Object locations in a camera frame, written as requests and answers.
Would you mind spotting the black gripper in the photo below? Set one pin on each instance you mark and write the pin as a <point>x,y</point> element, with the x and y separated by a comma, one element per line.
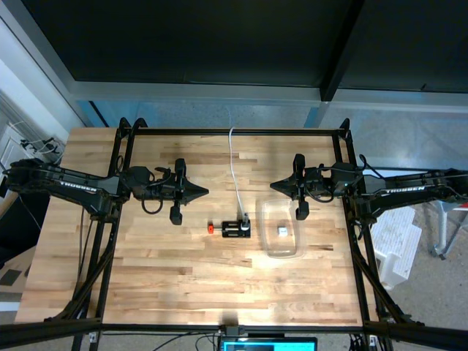
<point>166,190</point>
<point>314,184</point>

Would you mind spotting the black metal frame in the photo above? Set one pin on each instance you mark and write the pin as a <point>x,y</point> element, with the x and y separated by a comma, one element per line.
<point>164,324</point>

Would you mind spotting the black pillar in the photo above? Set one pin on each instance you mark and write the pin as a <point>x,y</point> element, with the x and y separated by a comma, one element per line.
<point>340,55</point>

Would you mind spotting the white stepped foam block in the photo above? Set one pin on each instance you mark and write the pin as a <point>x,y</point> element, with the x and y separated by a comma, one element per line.
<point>395,237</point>

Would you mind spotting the black clamp with orange knob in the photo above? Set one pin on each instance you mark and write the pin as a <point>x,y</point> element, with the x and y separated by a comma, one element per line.
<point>230,229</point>

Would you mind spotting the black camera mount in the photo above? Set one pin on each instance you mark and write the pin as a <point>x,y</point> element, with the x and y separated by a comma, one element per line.
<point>231,327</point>

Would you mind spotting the grey metal stand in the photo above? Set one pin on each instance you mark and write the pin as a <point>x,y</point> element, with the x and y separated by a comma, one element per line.
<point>442,219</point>

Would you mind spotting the blue laptop screen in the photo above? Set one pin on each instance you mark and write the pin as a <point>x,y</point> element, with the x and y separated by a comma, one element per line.
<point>267,345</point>

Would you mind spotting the clear plastic tub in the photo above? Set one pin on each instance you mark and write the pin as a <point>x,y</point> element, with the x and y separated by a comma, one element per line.
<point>270,252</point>

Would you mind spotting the white receptacle socket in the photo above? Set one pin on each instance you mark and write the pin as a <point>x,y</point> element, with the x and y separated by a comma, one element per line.
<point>243,227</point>

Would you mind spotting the cardboard box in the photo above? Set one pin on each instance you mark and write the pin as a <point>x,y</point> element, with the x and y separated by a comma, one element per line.
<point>22,263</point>

